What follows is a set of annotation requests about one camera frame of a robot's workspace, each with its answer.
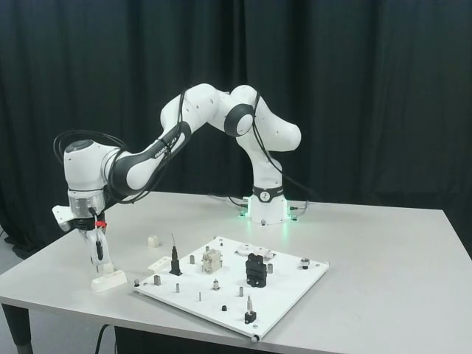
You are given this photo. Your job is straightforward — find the cream connector block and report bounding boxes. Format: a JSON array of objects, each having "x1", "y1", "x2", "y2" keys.
[{"x1": 201, "y1": 249, "x2": 221, "y2": 276}]

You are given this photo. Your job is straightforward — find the black plug with thin wire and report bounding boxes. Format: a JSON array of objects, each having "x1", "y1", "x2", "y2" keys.
[{"x1": 168, "y1": 232, "x2": 184, "y2": 277}]

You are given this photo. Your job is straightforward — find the flat white holder with holes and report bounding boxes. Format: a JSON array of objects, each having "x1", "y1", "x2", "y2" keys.
[{"x1": 147, "y1": 258, "x2": 172, "y2": 275}]

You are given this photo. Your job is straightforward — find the black table leg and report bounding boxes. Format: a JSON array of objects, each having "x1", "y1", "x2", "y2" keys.
[{"x1": 1, "y1": 303, "x2": 32, "y2": 354}]

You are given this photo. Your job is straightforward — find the black under-table panel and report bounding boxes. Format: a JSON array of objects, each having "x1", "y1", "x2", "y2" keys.
[{"x1": 114, "y1": 325, "x2": 256, "y2": 354}]

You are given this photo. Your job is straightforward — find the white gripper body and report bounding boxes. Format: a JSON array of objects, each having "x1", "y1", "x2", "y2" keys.
[{"x1": 78, "y1": 228, "x2": 112, "y2": 276}]

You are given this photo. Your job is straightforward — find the black curtain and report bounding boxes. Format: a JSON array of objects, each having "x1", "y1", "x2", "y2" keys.
[{"x1": 0, "y1": 0, "x2": 472, "y2": 252}]

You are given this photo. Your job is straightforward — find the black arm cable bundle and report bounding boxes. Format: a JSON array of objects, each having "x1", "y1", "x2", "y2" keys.
[{"x1": 54, "y1": 89, "x2": 285, "y2": 204}]

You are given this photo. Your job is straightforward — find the black hanging cable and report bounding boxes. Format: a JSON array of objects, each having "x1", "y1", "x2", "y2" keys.
[{"x1": 96, "y1": 323, "x2": 116, "y2": 354}]

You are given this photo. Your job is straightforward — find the white task board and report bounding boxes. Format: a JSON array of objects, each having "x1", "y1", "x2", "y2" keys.
[{"x1": 132, "y1": 235, "x2": 330, "y2": 342}]

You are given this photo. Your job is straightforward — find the black D-SUB plug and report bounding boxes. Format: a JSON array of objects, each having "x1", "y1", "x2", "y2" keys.
[{"x1": 244, "y1": 252, "x2": 267, "y2": 289}]

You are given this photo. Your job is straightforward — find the long white peg holder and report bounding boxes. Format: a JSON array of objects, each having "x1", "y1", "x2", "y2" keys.
[{"x1": 91, "y1": 268, "x2": 127, "y2": 294}]

